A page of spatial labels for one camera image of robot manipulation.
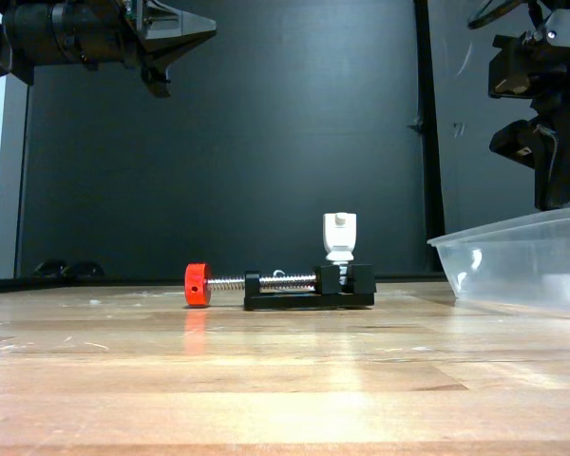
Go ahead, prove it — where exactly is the white power receptacle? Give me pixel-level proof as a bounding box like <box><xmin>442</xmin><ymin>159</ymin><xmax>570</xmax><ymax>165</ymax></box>
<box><xmin>321</xmin><ymin>212</ymin><xmax>358</xmax><ymax>286</ymax></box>

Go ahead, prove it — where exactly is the clear plastic tub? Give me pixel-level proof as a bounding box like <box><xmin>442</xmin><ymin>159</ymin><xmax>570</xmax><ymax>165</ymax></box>
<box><xmin>426</xmin><ymin>204</ymin><xmax>570</xmax><ymax>320</ymax></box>

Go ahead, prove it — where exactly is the black clamp with red knob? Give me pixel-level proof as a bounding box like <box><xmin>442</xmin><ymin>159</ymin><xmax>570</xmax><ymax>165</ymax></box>
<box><xmin>183</xmin><ymin>262</ymin><xmax>377</xmax><ymax>313</ymax></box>

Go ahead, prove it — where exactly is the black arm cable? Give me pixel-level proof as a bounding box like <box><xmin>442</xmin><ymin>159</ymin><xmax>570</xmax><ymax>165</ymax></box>
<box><xmin>467</xmin><ymin>0</ymin><xmax>545</xmax><ymax>30</ymax></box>

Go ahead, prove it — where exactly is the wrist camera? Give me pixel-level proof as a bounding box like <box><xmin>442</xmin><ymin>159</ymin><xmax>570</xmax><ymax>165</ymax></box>
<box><xmin>543</xmin><ymin>9</ymin><xmax>570</xmax><ymax>48</ymax></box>

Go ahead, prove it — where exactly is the black corner bracket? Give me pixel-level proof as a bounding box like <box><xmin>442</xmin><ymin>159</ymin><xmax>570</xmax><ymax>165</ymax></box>
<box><xmin>35</xmin><ymin>258</ymin><xmax>70</xmax><ymax>277</ymax></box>
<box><xmin>64</xmin><ymin>259</ymin><xmax>105</xmax><ymax>277</ymax></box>

